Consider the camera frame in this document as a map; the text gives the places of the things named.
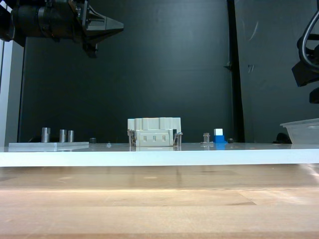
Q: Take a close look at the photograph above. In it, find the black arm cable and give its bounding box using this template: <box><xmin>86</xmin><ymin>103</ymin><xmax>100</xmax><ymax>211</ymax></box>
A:
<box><xmin>296</xmin><ymin>9</ymin><xmax>319</xmax><ymax>70</ymax></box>

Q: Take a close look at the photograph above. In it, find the white mounting board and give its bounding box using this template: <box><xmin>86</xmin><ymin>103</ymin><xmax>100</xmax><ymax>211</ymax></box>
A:
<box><xmin>0</xmin><ymin>141</ymin><xmax>319</xmax><ymax>167</ymax></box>

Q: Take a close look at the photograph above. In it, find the beige connector base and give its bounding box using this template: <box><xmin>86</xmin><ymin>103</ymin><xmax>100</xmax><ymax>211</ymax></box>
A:
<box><xmin>127</xmin><ymin>117</ymin><xmax>184</xmax><ymax>148</ymax></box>

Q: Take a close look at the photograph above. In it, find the small silver standoff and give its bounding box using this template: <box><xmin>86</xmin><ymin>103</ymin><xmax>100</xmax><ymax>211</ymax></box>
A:
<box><xmin>199</xmin><ymin>132</ymin><xmax>214</xmax><ymax>145</ymax></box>

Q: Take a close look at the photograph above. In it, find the grey metal partition frame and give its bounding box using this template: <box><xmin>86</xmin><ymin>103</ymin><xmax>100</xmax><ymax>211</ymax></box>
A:
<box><xmin>0</xmin><ymin>39</ymin><xmax>25</xmax><ymax>147</ymax></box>

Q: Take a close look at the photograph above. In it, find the black aluminium frame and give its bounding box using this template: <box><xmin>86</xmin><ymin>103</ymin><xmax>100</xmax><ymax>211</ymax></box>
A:
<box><xmin>28</xmin><ymin>133</ymin><xmax>292</xmax><ymax>144</ymax></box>

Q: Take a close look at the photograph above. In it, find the large silver metal post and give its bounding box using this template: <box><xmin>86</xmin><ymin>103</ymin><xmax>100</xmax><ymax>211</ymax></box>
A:
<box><xmin>41</xmin><ymin>127</ymin><xmax>51</xmax><ymax>143</ymax></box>

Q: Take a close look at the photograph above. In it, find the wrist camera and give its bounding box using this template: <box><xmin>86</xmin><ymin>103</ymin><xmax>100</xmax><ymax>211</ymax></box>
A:
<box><xmin>291</xmin><ymin>58</ymin><xmax>319</xmax><ymax>88</ymax></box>

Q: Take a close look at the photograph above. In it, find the small blue base white block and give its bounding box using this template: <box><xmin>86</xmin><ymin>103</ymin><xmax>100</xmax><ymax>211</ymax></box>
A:
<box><xmin>213</xmin><ymin>128</ymin><xmax>227</xmax><ymax>144</ymax></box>

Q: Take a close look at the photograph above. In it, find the black column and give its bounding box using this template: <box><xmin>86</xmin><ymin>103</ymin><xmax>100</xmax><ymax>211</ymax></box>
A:
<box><xmin>226</xmin><ymin>0</ymin><xmax>247</xmax><ymax>144</ymax></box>

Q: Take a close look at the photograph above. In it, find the grey metal plate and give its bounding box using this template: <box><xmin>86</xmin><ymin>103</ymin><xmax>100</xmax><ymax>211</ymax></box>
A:
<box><xmin>8</xmin><ymin>141</ymin><xmax>90</xmax><ymax>152</ymax></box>

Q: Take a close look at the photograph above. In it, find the clear plastic tub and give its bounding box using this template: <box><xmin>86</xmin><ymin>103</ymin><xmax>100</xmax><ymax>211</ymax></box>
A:
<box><xmin>279</xmin><ymin>119</ymin><xmax>319</xmax><ymax>150</ymax></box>

